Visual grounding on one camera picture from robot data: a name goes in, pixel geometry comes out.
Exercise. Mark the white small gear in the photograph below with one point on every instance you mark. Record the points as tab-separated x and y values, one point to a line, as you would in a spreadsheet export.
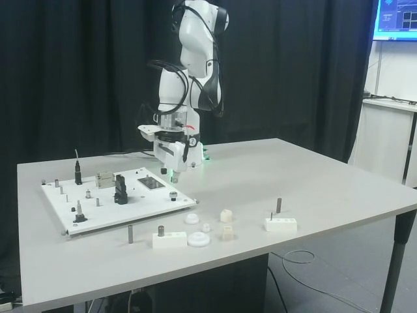
206	227

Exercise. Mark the thin metal peg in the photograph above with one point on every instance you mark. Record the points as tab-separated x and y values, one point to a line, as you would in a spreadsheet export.
271	216

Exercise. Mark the dark grey table leg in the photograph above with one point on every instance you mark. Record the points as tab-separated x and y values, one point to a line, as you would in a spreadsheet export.
399	244

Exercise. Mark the metal square peg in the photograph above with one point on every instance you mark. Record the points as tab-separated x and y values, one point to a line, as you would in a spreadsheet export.
279	205

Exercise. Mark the white peg holder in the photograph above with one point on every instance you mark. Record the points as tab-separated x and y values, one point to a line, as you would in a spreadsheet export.
281	225
169	242

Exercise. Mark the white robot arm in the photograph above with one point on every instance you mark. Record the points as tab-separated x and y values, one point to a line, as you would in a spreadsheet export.
192	42

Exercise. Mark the blue screen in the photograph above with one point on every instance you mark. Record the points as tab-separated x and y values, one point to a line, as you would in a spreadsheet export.
395	19

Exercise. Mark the flat white mount plate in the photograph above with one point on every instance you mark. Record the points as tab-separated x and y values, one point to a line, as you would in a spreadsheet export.
146	129

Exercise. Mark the black curtain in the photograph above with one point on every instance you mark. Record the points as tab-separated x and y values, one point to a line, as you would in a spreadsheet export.
65	65

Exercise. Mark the white large gear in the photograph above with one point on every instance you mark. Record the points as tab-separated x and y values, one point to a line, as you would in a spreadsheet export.
198	240

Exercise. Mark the thick metal round peg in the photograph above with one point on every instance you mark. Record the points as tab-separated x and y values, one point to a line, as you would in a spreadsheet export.
160	231

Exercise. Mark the translucent plastic holder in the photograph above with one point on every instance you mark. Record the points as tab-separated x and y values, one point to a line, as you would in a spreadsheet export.
228	233

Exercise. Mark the metal bolt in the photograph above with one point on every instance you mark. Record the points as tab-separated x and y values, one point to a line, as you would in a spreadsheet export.
172	196

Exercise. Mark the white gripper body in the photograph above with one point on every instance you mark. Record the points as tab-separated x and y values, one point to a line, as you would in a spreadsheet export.
171	155

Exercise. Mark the white cabinet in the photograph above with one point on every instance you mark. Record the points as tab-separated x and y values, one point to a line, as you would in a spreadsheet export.
387	140

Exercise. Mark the black D-SUB plug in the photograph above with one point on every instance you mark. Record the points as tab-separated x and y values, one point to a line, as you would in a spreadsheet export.
120	192

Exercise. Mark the thin black rod red tag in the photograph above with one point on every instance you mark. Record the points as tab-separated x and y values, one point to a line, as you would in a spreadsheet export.
185	153

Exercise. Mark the cream plastic holder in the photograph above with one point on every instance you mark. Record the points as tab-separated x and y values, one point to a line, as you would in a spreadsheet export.
227	215

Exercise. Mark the white medium gear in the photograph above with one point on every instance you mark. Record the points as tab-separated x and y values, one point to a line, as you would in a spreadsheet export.
191	219

